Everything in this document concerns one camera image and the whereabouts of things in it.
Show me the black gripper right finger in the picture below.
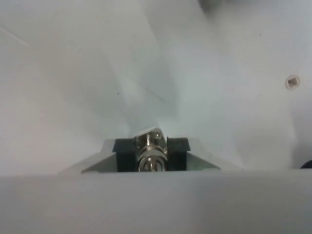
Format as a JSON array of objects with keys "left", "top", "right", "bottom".
[{"left": 167, "top": 136, "right": 222, "bottom": 172}]

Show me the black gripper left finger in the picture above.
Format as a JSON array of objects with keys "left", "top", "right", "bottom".
[{"left": 81, "top": 137, "right": 139, "bottom": 173}]

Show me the metal BNC plug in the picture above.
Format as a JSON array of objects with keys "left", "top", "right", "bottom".
[{"left": 137, "top": 149, "right": 169, "bottom": 173}]

